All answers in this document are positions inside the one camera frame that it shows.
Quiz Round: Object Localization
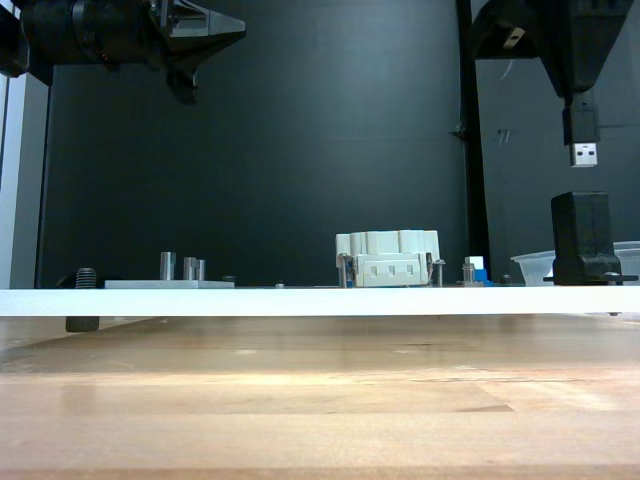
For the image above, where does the black USB plug with cable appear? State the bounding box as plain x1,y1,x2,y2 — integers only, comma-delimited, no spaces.
563,93,601,169

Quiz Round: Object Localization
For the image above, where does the black USB socket housing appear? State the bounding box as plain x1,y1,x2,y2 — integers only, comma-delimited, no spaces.
542,191,640,287

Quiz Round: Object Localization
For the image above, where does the beige multi-pin connector housing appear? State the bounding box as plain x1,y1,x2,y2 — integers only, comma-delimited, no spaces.
334,229,441,289

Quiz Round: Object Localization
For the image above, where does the grey metal plate with pegs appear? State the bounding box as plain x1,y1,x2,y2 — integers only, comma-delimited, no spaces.
103,251,236,291

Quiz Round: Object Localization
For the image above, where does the black threaded bolt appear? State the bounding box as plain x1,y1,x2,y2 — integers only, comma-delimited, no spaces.
64,267,100,334

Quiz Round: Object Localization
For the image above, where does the clear plastic tub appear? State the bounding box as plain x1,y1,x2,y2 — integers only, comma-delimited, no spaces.
509,241,640,287

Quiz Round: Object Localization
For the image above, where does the small blue and white socket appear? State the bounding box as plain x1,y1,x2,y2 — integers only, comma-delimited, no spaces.
464,255,490,287

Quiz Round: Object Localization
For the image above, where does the white task board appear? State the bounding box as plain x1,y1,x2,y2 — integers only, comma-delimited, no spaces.
0,285,640,318

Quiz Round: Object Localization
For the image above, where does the black vertical post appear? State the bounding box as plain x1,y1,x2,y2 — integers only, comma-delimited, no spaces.
449,0,492,289

